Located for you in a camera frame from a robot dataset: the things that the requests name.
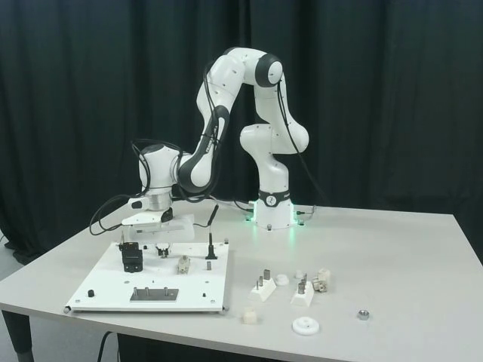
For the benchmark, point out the large metal round peg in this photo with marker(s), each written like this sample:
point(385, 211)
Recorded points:
point(300, 289)

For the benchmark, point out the white task board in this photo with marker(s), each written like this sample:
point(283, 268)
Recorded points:
point(151, 279)

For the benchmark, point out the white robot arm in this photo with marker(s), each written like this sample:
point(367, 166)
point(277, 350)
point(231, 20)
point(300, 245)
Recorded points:
point(264, 158)

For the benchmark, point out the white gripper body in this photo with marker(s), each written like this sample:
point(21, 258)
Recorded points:
point(173, 232)

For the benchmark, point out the black table leg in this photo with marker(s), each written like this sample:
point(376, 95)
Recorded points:
point(17, 339)

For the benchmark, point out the large metal square peg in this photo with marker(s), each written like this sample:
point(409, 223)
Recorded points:
point(266, 275)

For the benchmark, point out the white large gear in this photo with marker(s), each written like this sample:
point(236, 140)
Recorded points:
point(305, 326)

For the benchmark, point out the small cream cube block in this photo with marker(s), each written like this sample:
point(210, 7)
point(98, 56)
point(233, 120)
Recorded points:
point(251, 316)

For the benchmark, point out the white small gear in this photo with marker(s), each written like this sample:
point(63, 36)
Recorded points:
point(299, 273)

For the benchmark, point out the white medium gear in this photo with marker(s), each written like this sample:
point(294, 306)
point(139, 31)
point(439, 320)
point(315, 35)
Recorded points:
point(280, 280)

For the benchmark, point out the small metal nut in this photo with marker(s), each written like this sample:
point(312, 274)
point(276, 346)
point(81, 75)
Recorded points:
point(363, 314)

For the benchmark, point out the white square peg holder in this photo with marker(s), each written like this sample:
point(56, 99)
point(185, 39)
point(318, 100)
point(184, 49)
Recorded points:
point(261, 294)

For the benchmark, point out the small metal round peg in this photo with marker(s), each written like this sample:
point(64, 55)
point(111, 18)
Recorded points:
point(304, 280)

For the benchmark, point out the cream plug holder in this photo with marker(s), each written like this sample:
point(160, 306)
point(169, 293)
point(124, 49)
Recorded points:
point(320, 286)
point(327, 274)

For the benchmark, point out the black curtain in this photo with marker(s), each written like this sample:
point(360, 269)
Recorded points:
point(75, 113)

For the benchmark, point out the flat white mounting plate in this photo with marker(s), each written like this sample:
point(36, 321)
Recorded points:
point(143, 219)

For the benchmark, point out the white round peg holder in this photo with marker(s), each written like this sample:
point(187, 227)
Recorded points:
point(302, 299)

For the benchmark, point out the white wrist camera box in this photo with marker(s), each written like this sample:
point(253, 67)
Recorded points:
point(136, 203)

